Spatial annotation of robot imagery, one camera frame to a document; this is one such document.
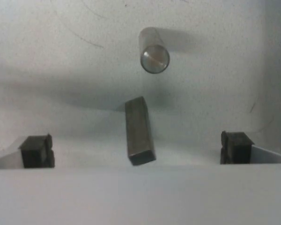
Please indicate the thick metal round peg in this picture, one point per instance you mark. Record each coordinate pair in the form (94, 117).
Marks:
(154, 56)

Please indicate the large metal square peg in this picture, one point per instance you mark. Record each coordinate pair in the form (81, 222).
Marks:
(138, 131)

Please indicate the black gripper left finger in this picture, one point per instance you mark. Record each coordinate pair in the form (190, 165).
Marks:
(35, 152)

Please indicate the white task board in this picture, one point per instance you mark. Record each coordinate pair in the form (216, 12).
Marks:
(61, 58)

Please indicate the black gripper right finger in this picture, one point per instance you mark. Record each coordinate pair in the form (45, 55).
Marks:
(236, 150)

